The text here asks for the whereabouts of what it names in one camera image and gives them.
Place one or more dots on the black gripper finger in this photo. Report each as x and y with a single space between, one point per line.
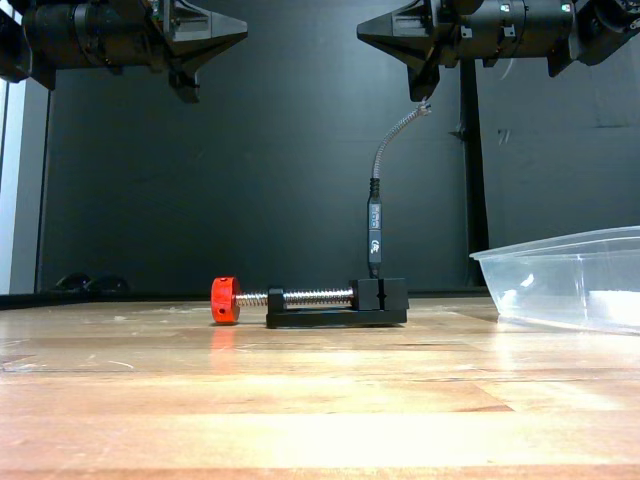
407 50
220 25
405 25
210 47

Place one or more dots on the clear plastic tub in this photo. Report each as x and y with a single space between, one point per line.
550 290

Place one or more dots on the black vise with orange knob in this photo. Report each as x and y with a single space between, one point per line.
320 312

